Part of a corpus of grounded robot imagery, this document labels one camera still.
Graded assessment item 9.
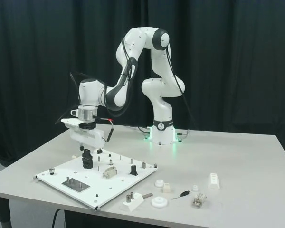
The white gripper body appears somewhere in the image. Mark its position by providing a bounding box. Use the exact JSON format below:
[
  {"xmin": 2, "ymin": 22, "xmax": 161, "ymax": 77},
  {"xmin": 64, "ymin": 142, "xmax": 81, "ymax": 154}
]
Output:
[{"xmin": 69, "ymin": 128, "xmax": 105, "ymax": 150}]

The black curtain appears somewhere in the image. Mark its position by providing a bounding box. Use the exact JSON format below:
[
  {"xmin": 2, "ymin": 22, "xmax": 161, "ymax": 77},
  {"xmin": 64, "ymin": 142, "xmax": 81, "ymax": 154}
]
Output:
[{"xmin": 0, "ymin": 0, "xmax": 285, "ymax": 164}]

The black hanging cable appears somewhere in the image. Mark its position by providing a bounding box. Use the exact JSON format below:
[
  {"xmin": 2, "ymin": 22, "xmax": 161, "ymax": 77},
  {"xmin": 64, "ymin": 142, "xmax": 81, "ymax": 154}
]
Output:
[{"xmin": 166, "ymin": 45, "xmax": 199, "ymax": 131}]

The white large gear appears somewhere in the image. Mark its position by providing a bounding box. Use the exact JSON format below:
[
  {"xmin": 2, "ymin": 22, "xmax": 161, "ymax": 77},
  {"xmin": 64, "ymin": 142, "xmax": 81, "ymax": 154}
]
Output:
[{"xmin": 151, "ymin": 197, "xmax": 168, "ymax": 209}]

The thin black rod on wire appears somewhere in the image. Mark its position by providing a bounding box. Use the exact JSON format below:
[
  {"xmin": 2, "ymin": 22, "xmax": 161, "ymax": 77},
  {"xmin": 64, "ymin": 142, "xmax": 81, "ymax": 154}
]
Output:
[{"xmin": 93, "ymin": 115, "xmax": 115, "ymax": 143}]

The white three-hole holder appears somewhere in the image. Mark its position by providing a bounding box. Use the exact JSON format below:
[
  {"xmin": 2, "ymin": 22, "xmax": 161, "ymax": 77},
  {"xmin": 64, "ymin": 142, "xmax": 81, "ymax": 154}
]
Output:
[{"xmin": 207, "ymin": 173, "xmax": 221, "ymax": 191}]

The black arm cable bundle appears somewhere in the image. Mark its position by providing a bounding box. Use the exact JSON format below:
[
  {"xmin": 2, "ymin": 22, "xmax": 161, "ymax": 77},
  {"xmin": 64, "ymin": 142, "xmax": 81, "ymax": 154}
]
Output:
[{"xmin": 102, "ymin": 35, "xmax": 174, "ymax": 112}]

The black table leg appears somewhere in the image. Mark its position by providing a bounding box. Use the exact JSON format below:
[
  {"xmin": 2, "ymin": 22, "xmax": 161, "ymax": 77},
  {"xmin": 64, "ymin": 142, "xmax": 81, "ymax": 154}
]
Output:
[{"xmin": 0, "ymin": 196, "xmax": 10, "ymax": 228}]

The black D-SUB plug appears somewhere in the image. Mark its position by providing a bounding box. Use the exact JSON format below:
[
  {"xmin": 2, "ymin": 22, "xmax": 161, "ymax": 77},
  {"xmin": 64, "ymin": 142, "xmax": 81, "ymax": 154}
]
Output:
[{"xmin": 81, "ymin": 148, "xmax": 94, "ymax": 170}]

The beige waterproof plug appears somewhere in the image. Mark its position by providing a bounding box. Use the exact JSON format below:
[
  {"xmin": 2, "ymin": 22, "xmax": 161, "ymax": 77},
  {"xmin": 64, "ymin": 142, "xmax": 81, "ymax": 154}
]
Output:
[{"xmin": 191, "ymin": 193, "xmax": 203, "ymax": 209}]

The white two-hole peg holder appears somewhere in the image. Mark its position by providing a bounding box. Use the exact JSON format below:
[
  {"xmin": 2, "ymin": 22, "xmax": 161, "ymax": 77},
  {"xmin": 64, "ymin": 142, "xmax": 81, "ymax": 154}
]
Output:
[{"xmin": 119, "ymin": 191, "xmax": 144, "ymax": 212}]

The black USB plug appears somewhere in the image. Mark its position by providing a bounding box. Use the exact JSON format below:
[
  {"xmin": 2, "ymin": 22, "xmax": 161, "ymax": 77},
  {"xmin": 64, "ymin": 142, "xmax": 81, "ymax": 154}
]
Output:
[{"xmin": 170, "ymin": 190, "xmax": 190, "ymax": 200}]

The black under-table cable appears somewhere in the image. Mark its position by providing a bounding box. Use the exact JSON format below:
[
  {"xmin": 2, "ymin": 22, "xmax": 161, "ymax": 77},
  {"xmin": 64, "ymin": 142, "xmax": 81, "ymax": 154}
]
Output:
[{"xmin": 52, "ymin": 208, "xmax": 63, "ymax": 228}]

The silver flange ring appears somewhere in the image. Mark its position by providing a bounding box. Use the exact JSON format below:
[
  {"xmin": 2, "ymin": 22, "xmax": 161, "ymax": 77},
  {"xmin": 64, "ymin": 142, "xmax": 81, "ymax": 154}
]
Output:
[{"xmin": 77, "ymin": 106, "xmax": 98, "ymax": 123}]

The white task board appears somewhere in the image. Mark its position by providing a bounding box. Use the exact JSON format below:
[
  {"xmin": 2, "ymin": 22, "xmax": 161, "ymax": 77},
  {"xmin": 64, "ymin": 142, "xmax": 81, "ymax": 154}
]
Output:
[{"xmin": 32, "ymin": 153, "xmax": 159, "ymax": 211}]

